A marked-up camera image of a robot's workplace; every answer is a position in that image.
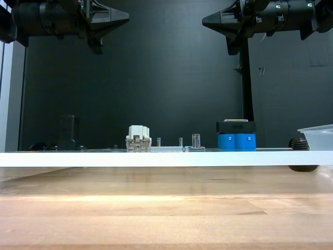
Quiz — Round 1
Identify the black rubber foot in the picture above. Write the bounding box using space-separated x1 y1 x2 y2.
287 165 319 172

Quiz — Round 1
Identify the grey connector housing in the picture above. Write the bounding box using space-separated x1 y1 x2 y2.
125 125 152 153

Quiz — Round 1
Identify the black vertical post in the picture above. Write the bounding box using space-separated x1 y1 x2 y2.
238 37 255 122

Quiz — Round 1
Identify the black clamp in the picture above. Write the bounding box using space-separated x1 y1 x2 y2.
29 114 82 152

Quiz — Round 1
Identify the white task board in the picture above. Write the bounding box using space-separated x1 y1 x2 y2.
0 147 333 168

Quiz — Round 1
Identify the black ribbed knob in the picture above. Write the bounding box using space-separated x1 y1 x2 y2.
288 137 310 151

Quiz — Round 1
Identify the clear plastic tub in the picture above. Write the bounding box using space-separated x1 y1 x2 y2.
297 124 333 152

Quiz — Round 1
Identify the blue connector with black top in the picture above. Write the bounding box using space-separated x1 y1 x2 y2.
216 119 258 151

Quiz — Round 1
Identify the small metal connector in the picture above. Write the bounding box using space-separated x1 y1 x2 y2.
187 133 206 153

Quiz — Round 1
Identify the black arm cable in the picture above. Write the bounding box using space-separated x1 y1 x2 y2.
228 7 254 54

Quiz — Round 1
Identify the grey metal post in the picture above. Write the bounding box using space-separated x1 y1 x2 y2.
0 41 27 152

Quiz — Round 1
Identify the aluminium block with posts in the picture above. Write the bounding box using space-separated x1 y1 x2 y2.
150 137 188 153

